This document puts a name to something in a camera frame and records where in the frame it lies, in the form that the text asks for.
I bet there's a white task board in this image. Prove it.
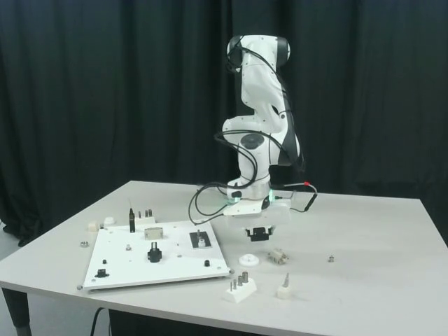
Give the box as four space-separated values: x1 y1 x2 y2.
76 220 235 291

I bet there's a white round peg holder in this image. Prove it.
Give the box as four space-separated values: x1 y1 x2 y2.
221 279 258 305

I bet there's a black floor cable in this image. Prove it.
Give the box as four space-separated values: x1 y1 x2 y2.
90 307 108 336

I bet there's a flat white mount plate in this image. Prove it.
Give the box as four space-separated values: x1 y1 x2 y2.
223 203 265 217

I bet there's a dark table leg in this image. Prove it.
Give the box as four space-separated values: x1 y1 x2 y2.
1 287 28 336

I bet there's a beige waterproof plug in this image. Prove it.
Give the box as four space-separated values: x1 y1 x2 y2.
265 247 290 265

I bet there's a black curtain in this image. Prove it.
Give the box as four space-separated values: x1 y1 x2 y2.
0 0 448 248

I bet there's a thin black rod red tag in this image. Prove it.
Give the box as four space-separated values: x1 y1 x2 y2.
276 180 319 213

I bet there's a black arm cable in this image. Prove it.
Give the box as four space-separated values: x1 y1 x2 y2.
188 34 309 225

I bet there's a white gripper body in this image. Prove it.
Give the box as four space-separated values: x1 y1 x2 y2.
226 202 292 229

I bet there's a black Ethernet plug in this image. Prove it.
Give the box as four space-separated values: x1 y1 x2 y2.
127 198 137 234

